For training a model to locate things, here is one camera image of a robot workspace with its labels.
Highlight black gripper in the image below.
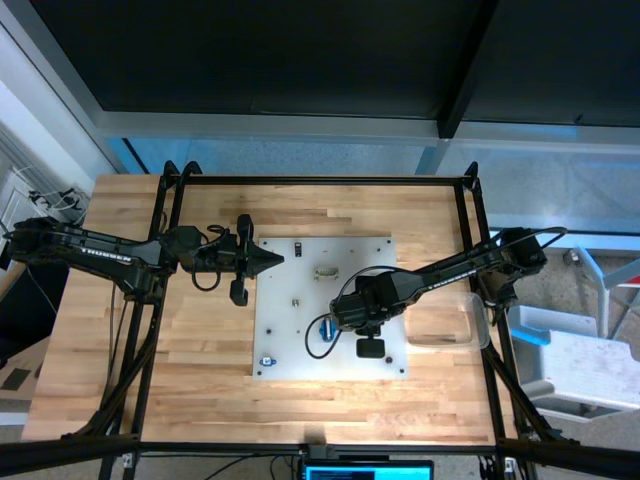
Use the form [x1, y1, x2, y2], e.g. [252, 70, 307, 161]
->
[229, 213, 285, 307]
[355, 327, 387, 359]

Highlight white taskboard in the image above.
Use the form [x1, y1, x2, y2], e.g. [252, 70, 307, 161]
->
[252, 235, 410, 382]

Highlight clear plastic tub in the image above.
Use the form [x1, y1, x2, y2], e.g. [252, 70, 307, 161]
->
[403, 292, 490, 350]

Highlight laptop screen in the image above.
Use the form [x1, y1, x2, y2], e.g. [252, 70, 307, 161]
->
[298, 459, 435, 480]

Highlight white step stool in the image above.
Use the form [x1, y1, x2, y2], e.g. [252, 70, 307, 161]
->
[507, 239, 640, 426]

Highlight black window pillar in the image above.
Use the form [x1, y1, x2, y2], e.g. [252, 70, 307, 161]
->
[437, 0, 499, 140]

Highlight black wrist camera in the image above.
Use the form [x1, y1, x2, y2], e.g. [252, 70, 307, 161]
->
[330, 297, 357, 333]

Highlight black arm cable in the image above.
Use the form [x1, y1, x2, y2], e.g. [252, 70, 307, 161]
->
[305, 277, 362, 360]
[191, 223, 227, 293]

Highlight black aluminium frame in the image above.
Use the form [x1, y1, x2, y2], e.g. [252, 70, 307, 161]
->
[0, 159, 640, 480]

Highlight white cable bundle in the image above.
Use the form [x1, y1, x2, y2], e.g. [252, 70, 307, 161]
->
[27, 187, 86, 216]

